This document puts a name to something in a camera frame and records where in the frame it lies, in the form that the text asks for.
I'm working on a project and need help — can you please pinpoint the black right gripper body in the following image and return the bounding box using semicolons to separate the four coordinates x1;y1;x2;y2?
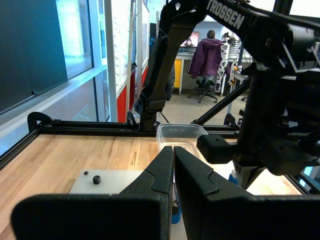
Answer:
197;74;320;176

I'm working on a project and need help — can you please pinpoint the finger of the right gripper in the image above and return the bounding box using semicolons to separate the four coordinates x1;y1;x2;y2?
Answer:
234;163;252;189
246;166;266;190

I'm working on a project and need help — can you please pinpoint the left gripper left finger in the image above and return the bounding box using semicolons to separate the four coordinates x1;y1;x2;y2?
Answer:
11;146;175;240

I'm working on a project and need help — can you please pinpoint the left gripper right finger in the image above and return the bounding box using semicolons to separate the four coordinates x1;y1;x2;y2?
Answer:
174;146;320;240

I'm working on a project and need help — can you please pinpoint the white mounting board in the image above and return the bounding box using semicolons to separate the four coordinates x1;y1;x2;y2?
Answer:
69;163;242;240

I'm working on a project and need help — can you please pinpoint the blue and black D-sub connector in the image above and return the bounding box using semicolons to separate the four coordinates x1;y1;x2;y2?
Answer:
171;183;182;225

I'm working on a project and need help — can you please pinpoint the clear plastic tub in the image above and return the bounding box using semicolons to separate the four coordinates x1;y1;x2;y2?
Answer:
156;122;210;163

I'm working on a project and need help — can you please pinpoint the black office chair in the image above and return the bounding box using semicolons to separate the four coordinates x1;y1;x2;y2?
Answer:
187;74;218;104

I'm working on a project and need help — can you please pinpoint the person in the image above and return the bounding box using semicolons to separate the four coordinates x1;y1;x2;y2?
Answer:
187;29;226;80
229;37;243;60

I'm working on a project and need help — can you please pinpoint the yellow cabinet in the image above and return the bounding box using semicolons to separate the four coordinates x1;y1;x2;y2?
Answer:
174;59;182;88

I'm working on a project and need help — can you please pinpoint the hanging black jacket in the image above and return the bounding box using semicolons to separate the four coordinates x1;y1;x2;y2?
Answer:
166;67;176;101

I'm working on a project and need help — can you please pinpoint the distant desk monitor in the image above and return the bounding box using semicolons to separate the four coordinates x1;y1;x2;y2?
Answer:
179;31;200;48

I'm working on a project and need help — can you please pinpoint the small blue socket mount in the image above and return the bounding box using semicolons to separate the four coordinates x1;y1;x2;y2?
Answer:
228;169;239;187

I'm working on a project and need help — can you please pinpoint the black aluminium frame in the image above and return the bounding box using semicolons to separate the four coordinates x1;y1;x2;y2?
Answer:
0;0;320;201

